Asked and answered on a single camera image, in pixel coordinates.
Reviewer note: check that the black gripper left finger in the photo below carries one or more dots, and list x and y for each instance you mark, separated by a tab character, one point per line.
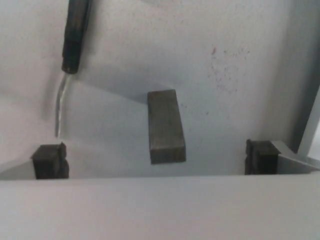
48	162

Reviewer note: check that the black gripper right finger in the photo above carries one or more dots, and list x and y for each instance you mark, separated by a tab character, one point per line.
262	160

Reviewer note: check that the metal square peg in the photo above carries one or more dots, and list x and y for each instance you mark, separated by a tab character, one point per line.
165	125

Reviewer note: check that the thin black rod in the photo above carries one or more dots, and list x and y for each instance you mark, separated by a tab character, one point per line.
75	37

